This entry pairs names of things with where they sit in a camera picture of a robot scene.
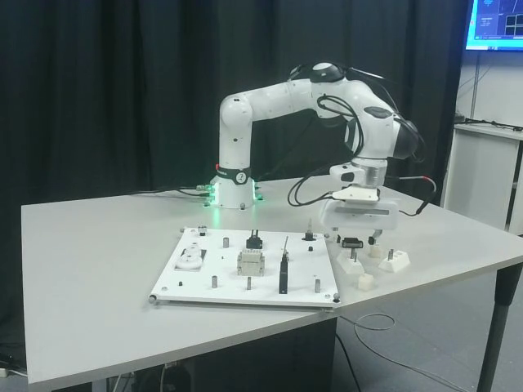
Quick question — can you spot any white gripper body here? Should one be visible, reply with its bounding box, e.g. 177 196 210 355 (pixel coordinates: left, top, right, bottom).
319 198 400 231

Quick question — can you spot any white peg holder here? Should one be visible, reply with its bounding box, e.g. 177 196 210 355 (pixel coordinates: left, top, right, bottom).
378 249 411 273
336 249 367 276

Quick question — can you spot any black USB plug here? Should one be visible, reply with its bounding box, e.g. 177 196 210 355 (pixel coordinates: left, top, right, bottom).
278 235 290 296

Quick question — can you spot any white task board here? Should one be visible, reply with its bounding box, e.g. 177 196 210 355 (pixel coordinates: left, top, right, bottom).
148 226 342 314

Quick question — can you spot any white cabinet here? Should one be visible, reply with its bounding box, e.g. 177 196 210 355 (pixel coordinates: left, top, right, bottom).
442 121 523 237

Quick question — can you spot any black table leg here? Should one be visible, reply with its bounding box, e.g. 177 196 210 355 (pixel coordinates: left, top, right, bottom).
478 264 519 392

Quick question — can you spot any white large gear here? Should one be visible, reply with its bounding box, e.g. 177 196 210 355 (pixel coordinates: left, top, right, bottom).
177 253 203 271

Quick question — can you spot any blue screen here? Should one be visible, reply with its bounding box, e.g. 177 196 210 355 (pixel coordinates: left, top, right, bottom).
464 0 523 52

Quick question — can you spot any black curtain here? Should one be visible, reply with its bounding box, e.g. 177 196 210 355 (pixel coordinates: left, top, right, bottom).
0 0 475 352

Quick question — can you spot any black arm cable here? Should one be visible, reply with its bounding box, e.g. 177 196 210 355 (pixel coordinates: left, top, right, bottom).
287 95 371 207

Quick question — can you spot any grey floor cable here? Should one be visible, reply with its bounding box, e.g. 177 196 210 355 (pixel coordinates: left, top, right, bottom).
352 313 483 383

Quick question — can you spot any black cable at foot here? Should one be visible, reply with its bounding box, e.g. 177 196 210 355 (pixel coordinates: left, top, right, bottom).
132 185 213 198

